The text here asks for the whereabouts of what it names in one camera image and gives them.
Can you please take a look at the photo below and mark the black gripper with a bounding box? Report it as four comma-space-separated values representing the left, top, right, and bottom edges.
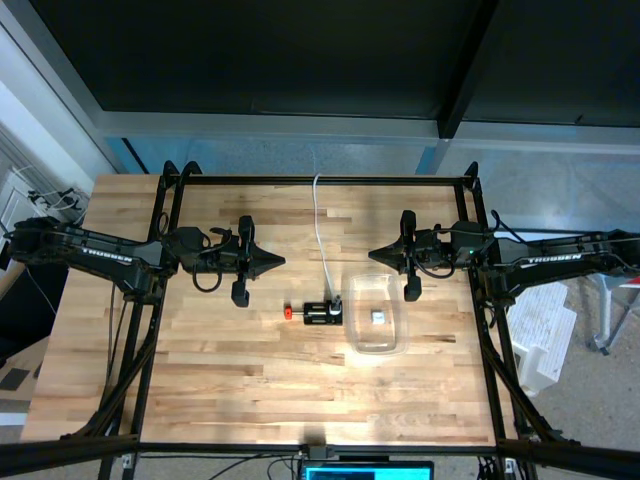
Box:
212, 214, 287, 308
367, 209, 445, 303

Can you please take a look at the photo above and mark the black clamp with red knob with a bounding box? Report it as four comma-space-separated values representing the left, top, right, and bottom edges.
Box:
283, 297, 345, 327

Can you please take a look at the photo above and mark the clear plastic tub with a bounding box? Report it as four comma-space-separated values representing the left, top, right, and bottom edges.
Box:
346, 272, 411, 357

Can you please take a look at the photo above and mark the white foam packing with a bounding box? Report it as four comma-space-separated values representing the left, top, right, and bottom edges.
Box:
505, 282, 577, 399

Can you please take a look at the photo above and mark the blue-edged laptop screen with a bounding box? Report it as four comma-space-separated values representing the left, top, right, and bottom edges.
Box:
299, 459, 435, 480

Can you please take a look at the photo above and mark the grey metal stand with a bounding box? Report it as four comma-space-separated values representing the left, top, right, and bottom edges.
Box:
588, 269, 640, 357

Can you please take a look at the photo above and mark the white power cable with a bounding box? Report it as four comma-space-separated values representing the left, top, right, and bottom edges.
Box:
312, 172, 342, 301

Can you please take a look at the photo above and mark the black aluminium table frame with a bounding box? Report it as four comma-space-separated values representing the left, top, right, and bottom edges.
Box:
0, 159, 640, 480

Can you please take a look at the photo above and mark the black wall post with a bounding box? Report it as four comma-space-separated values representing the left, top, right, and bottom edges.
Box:
436, 0, 502, 142

